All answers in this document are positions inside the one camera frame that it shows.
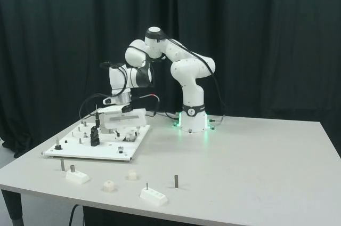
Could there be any white holder with thin peg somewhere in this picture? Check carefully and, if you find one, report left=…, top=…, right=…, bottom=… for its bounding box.
left=139, top=187, right=169, bottom=207

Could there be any dark table leg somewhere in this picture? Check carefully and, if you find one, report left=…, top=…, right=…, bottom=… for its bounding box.
left=1, top=190, right=22, bottom=226

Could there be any white holder with round peg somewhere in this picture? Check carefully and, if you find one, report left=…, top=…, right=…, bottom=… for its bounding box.
left=65, top=170, right=91, bottom=184

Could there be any black USB plug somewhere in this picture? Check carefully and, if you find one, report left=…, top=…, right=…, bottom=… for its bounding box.
left=94, top=104, right=101, bottom=128

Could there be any white task board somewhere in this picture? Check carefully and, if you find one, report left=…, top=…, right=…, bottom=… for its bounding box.
left=41, top=119, right=152, bottom=163

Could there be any black D-SUB plug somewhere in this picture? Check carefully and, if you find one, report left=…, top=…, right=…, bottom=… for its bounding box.
left=90, top=126, right=100, bottom=147

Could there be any black camera cable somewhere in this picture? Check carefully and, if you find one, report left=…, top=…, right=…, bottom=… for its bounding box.
left=79, top=93, right=112, bottom=120

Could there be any black base cable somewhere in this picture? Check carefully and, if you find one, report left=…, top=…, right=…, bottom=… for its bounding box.
left=164, top=110, right=181, bottom=125
left=208, top=115, right=227, bottom=131

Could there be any flat white mounting plate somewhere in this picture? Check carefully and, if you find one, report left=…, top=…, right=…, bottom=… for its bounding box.
left=98, top=106, right=126, bottom=115

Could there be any black floor cable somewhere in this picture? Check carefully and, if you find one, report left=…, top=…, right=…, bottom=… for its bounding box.
left=69, top=204, right=83, bottom=226

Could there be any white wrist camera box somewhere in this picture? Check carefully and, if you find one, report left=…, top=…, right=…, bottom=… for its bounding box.
left=102, top=96, right=118, bottom=106

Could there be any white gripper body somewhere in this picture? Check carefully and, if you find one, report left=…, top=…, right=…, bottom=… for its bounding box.
left=102, top=109, right=147, bottom=131

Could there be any black curtain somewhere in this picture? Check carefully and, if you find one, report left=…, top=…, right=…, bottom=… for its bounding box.
left=0, top=0, right=341, bottom=159

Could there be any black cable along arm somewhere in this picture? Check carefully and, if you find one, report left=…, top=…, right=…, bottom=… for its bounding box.
left=100, top=36, right=226, bottom=120

